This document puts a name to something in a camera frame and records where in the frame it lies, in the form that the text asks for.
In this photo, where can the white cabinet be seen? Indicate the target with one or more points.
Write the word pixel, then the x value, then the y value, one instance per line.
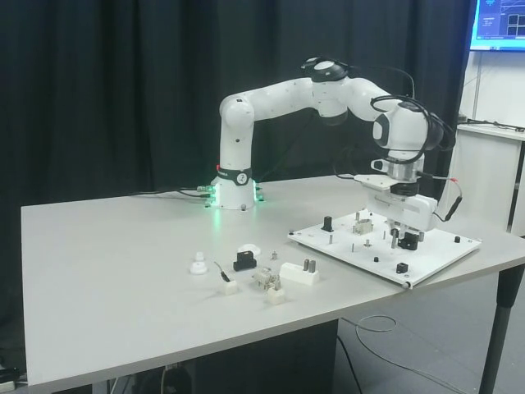
pixel 488 172

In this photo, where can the white small gear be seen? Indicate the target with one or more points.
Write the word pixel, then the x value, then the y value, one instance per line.
pixel 199 257

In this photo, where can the small white camera box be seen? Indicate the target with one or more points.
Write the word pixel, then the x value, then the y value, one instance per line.
pixel 378 165

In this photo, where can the black table leg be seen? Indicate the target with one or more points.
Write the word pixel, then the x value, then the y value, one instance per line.
pixel 498 328

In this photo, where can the blue screen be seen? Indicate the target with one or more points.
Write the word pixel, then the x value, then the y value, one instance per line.
pixel 500 24

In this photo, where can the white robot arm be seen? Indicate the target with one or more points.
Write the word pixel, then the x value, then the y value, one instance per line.
pixel 234 135

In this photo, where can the flat white mounting plate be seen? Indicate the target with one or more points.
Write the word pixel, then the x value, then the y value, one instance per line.
pixel 371 181

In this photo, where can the white task board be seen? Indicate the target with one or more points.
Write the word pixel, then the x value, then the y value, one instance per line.
pixel 348 254

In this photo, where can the small white plug holder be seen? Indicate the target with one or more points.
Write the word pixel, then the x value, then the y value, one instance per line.
pixel 275 296
pixel 228 288

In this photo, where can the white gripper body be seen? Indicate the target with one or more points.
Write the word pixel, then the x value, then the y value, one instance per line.
pixel 416 213

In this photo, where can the white peg holder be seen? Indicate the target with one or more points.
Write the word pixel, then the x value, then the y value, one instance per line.
pixel 297 276

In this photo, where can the metal BNC plug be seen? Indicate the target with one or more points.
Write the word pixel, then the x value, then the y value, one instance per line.
pixel 277 284

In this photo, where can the black curtain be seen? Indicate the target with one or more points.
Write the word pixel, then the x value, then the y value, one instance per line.
pixel 123 82

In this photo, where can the metal square peg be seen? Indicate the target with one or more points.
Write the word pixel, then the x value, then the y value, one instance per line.
pixel 393 242

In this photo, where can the white power strip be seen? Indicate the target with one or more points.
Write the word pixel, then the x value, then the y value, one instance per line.
pixel 10 377

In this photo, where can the white medium gear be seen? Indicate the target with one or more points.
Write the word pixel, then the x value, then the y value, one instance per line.
pixel 197 269

